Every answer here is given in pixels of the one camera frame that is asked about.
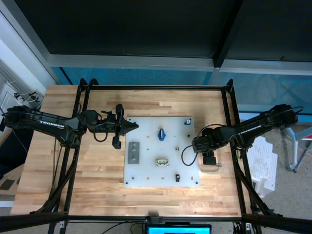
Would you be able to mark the small blue white socket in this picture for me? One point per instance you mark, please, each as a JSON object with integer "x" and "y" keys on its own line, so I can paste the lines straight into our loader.
{"x": 187, "y": 122}

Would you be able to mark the blue-edged screen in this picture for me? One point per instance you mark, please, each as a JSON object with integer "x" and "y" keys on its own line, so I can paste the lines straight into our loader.
{"x": 179, "y": 230}

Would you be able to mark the white task board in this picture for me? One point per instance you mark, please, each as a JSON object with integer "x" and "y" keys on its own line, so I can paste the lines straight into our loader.
{"x": 151, "y": 175}

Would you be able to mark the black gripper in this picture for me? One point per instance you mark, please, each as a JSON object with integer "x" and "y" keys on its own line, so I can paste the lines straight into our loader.
{"x": 209, "y": 161}
{"x": 117, "y": 143}

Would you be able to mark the grey metal plate with pegs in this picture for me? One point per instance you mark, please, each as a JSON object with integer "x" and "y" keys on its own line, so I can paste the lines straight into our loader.
{"x": 133, "y": 156}

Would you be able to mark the white foam packaging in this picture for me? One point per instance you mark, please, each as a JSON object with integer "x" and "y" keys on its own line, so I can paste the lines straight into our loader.
{"x": 263, "y": 165}

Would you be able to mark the grey aluminium window frame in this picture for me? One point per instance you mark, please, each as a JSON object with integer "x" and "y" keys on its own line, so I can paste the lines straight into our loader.
{"x": 146, "y": 62}

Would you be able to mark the cardboard box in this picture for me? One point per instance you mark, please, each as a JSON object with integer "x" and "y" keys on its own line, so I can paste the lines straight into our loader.
{"x": 17, "y": 170}

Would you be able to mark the black connector block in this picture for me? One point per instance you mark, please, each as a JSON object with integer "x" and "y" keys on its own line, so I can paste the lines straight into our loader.
{"x": 177, "y": 178}

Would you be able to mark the black vertical beam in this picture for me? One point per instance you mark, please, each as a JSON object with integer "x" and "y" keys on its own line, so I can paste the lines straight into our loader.
{"x": 226, "y": 36}

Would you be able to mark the beige connector socket housing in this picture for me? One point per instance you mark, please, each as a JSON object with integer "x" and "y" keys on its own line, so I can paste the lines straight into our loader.
{"x": 162, "y": 162}

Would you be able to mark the black metal frame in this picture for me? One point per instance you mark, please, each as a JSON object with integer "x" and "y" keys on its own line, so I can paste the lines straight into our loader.
{"x": 156, "y": 87}

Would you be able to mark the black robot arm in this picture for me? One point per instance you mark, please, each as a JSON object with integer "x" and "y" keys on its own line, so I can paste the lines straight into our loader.
{"x": 52, "y": 124}
{"x": 268, "y": 119}

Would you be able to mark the black table-level camera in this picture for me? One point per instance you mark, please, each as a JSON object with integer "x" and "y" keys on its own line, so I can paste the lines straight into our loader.
{"x": 154, "y": 218}

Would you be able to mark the grey metal stool legs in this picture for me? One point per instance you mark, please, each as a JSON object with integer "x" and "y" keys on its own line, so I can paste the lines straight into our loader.
{"x": 295, "y": 151}

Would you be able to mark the blue connector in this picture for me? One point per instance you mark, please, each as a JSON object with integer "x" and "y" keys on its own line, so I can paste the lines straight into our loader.
{"x": 161, "y": 135}

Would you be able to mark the clear plastic tub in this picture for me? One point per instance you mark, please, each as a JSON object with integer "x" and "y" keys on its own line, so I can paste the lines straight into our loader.
{"x": 209, "y": 170}

